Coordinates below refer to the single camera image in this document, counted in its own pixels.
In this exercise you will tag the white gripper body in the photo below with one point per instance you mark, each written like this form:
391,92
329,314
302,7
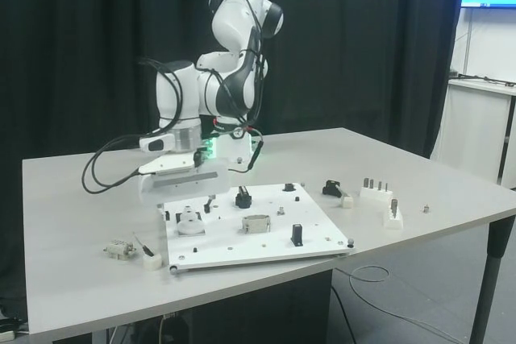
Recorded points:
181,191

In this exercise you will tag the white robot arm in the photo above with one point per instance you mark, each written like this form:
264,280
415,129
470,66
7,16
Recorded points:
177,90

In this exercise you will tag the thickest metal square peg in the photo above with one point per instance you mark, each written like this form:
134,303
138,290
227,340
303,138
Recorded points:
366,183

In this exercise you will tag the thick metal square peg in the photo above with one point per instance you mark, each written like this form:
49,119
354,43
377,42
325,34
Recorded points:
373,185

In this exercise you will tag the white square peg holder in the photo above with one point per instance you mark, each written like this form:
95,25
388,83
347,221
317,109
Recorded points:
375,195

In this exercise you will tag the white round peg holder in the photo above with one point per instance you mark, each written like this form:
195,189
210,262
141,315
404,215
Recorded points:
394,221

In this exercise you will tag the thickest metal round peg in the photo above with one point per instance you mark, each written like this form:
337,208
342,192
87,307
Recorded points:
394,205

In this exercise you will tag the white large gear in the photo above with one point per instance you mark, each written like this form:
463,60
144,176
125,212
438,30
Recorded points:
190,228

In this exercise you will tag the black USB plug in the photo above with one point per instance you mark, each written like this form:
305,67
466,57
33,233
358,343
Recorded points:
243,199

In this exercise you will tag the small white plug holder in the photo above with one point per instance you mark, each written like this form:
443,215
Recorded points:
153,262
347,201

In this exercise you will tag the white task board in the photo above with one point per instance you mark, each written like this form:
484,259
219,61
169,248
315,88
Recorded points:
242,247

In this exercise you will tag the beige waterproof plug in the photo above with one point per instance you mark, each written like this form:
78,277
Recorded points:
116,249

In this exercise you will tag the thin black rod red tag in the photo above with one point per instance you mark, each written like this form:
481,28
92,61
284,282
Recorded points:
258,150

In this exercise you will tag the black D-SUB plug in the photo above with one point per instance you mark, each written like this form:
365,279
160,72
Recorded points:
331,189

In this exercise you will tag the black curtain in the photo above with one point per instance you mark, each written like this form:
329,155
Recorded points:
80,38

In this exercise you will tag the white cabinet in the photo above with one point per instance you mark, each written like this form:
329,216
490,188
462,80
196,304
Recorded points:
475,130

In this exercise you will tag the small white camera box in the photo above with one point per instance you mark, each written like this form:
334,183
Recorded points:
155,144

